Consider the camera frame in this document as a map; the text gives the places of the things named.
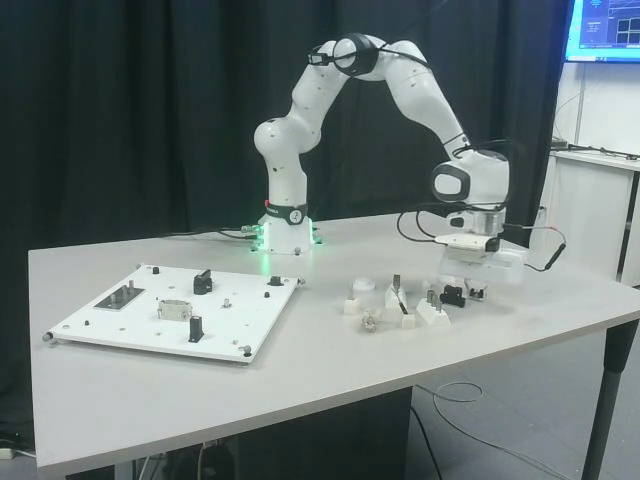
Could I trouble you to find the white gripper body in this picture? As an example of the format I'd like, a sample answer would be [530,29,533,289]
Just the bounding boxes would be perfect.
[438,248,527,288]

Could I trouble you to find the black D-SUB plug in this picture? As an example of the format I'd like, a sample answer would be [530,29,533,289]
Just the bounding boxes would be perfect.
[439,282,468,308]

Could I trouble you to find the white holder with pegs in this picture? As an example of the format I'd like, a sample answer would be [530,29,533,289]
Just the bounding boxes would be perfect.
[416,297,452,327]

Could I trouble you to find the white USB plug holder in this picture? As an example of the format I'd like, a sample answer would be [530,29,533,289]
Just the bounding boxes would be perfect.
[383,284,408,314]

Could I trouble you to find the white cabinet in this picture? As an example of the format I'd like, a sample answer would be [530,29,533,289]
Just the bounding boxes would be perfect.
[528,148,640,290]

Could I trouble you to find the clear Ethernet plug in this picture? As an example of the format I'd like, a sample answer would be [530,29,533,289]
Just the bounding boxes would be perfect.
[356,309,384,335]

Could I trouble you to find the black device on cabinet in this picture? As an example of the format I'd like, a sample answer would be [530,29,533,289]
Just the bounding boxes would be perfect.
[550,140,640,162]

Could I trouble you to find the black table leg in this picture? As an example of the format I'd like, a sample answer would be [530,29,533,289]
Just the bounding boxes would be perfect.
[581,318,640,480]

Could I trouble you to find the blue screen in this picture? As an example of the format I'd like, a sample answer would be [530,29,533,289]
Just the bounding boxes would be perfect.
[563,0,640,65]

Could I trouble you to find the white task board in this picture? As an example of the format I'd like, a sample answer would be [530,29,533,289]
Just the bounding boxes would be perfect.
[42,263,308,370]

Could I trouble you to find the black curtain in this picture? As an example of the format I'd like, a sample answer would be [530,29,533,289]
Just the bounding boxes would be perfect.
[0,0,571,454]

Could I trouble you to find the thin black rod with wire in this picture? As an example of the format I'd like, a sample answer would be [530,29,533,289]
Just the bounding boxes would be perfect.
[504,223,570,274]

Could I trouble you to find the grey floor cable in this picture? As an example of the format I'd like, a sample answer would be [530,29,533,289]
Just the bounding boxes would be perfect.
[431,381,595,464]

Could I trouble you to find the black floor cable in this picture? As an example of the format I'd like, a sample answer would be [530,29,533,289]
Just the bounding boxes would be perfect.
[409,406,454,480]

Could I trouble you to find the black cable at arm foot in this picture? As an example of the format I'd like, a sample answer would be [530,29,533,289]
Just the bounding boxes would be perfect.
[164,225,262,243]

